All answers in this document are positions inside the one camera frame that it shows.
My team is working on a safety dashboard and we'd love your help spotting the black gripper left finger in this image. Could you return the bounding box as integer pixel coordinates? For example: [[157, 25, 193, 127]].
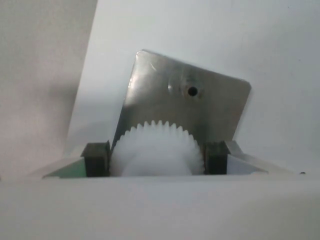
[[41, 140, 112, 179]]

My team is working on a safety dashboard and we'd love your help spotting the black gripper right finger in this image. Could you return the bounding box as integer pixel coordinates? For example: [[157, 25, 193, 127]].
[[202, 140, 269, 176]]

